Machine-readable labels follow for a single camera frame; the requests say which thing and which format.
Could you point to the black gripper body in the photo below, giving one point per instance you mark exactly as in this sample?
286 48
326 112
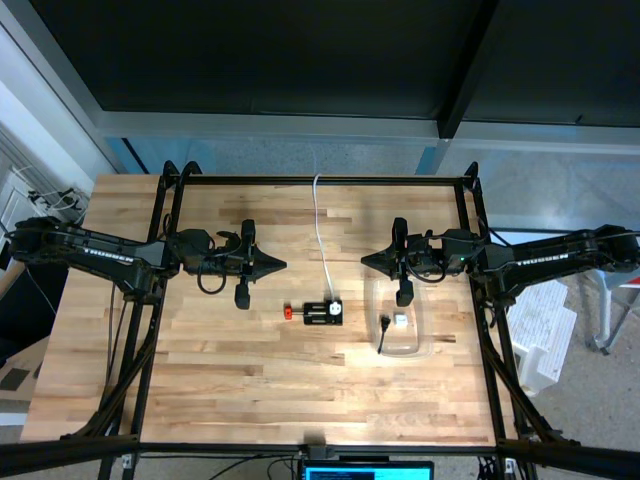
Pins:
402 262
248 265

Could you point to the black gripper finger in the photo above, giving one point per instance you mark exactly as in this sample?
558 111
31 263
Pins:
265 259
384 256
384 267
265 270

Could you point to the black power plug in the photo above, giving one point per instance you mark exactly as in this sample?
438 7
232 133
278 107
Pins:
385 322

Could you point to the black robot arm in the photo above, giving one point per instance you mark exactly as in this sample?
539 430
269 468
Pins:
542 260
107 255

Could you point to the clear plastic container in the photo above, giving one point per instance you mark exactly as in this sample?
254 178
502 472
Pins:
400 350

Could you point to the small white block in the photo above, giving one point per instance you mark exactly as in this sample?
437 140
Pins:
400 320

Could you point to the black vise with red knob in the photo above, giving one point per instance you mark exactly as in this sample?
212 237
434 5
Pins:
315 315

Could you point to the white plastic step stool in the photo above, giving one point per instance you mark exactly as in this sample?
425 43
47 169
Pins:
542 325

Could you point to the black square pillar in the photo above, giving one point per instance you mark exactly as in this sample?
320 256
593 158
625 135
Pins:
467 70

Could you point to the laptop screen with blue edge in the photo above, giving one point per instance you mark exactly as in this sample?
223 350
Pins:
365 472

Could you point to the chair with grey metal legs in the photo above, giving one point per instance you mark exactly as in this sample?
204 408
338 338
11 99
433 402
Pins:
603 310

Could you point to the large black box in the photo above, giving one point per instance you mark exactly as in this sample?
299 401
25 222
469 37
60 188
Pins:
25 310

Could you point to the brown cardboard box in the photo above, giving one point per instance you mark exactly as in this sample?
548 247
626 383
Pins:
30 360

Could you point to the small black fixed camera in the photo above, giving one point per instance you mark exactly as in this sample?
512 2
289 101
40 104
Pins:
316 450

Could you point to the black metal frame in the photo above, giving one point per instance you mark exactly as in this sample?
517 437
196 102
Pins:
60 452

